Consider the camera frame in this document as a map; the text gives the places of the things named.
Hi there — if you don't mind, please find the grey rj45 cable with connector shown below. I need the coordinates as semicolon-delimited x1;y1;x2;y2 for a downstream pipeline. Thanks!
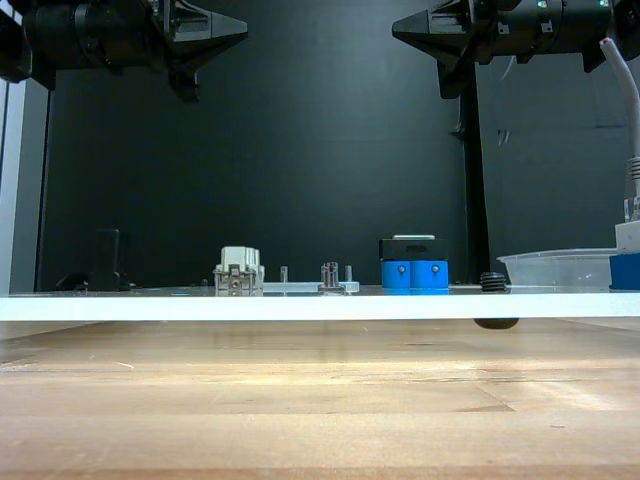
598;36;640;224

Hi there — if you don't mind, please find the grey connector housing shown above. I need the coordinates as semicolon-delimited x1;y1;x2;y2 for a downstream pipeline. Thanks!
212;245;267;297

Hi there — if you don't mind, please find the black box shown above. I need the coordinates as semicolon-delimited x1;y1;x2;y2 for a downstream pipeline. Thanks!
377;237;449;263

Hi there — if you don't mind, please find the light grey side panel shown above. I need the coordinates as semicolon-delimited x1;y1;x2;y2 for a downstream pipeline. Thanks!
0;78;51;295

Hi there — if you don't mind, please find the clear plastic tub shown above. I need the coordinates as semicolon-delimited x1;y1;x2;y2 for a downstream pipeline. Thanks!
496;247;619;290

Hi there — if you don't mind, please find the metal fitting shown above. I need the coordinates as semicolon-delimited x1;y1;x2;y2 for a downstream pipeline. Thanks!
317;260;344;294

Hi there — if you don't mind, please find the clear acrylic plate with pegs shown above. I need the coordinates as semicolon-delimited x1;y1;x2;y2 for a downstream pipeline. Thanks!
261;265;361;294

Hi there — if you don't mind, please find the white board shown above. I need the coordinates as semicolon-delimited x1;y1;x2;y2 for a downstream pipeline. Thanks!
0;285;640;323

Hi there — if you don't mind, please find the black rubber foot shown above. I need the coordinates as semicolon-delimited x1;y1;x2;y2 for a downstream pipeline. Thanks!
473;317;518;332

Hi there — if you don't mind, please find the black vertical frame post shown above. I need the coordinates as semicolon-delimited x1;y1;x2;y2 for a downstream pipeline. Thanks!
451;62;492;287

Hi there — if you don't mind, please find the black plastic bracket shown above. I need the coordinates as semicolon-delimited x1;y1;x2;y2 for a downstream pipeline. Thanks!
56;228;137;292

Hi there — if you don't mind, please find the blue lobed mount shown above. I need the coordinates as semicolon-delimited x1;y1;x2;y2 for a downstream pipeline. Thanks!
380;259;450;293

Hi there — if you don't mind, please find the blue rj45 socket mount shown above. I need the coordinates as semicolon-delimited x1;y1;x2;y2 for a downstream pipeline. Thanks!
609;249;640;292

